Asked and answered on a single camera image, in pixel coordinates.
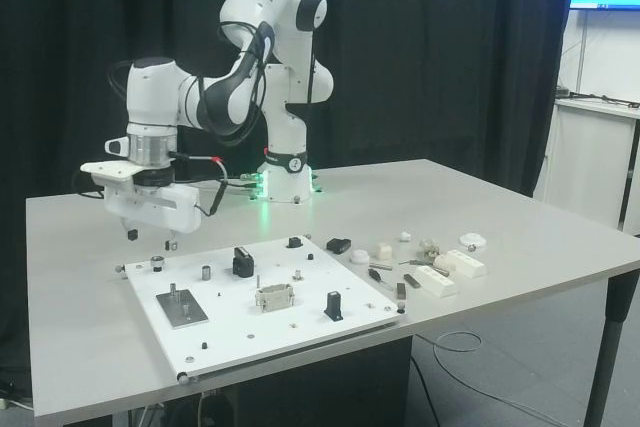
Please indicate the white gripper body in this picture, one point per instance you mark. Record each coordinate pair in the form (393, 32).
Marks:
(165, 209)

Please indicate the metal bolt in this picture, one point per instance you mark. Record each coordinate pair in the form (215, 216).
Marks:
(158, 263)

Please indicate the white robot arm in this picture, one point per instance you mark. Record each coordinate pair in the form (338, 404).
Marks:
(280, 47)

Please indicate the flat white mounting plate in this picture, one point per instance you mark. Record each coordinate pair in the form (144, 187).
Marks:
(107, 169)

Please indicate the black D-SUB plug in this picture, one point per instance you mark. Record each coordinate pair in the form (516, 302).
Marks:
(243, 264)

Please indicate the white task board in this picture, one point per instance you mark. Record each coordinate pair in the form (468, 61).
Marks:
(280, 327)

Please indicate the black plug block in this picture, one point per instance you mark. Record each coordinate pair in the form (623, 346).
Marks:
(338, 245)

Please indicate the white small gear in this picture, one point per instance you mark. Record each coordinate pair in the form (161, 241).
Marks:
(361, 256)

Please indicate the small black and metal plug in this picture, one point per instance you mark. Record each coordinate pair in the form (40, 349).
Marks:
(375, 274)

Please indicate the metal round peg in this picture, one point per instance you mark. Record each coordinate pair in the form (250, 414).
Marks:
(381, 265)

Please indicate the white cube holder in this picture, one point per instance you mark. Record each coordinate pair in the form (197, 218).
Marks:
(383, 250)

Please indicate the metal square peg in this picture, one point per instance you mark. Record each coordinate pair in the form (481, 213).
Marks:
(410, 280)
(400, 290)

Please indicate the small white cube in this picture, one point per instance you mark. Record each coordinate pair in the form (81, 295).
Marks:
(405, 236)

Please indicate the crumpled clear foil wrap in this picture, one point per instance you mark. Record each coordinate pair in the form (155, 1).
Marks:
(430, 247)

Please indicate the white holder with square holes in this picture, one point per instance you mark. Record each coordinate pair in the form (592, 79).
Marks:
(467, 263)
(437, 283)

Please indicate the cream small holder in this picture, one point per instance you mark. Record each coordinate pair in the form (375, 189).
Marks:
(442, 262)

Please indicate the black curtain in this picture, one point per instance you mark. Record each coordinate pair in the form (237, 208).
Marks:
(425, 72)

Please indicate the metal BNC plug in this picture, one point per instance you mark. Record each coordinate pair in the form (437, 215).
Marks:
(470, 247)

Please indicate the white large gear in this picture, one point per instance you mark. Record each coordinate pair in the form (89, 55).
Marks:
(472, 238)

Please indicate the white cabinet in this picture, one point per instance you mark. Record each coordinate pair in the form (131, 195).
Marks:
(585, 167)

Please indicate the black table leg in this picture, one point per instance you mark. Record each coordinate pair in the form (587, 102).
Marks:
(612, 347)

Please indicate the white camera box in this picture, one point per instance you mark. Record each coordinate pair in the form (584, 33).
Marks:
(115, 146)

